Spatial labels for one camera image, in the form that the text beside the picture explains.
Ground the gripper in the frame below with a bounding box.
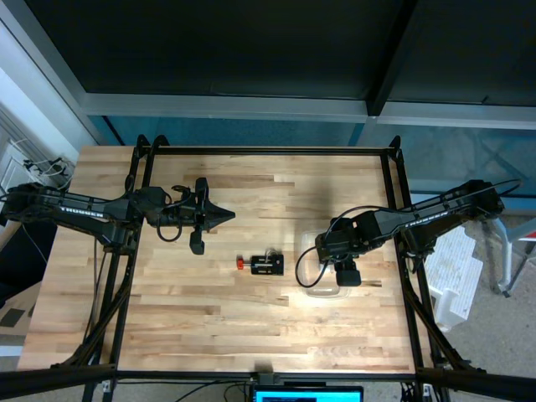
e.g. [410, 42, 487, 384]
[161, 177, 236, 255]
[316, 236, 362, 288]

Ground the clear plastic tub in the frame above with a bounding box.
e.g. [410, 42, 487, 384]
[297, 229, 352, 301]

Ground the black clamp with red knob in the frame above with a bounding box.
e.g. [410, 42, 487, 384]
[235, 250, 286, 277]

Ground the white plastic step stool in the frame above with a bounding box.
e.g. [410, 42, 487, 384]
[425, 228, 487, 332]

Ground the laptop with blue screen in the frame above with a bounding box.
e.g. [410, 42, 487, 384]
[250, 384, 364, 402]

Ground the grey metal chair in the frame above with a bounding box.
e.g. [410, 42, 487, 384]
[487, 217, 536, 298]

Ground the cardboard box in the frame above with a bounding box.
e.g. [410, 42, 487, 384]
[0, 280, 43, 336]

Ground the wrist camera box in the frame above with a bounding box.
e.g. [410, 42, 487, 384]
[172, 186, 195, 207]

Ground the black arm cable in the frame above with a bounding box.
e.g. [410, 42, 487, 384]
[125, 183, 194, 243]
[295, 204, 378, 289]

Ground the black metal frame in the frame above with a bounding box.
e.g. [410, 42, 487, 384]
[0, 133, 536, 402]

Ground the black camera box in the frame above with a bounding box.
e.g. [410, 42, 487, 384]
[250, 368, 281, 387]

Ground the white cable bundle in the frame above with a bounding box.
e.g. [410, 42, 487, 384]
[23, 157, 71, 178]

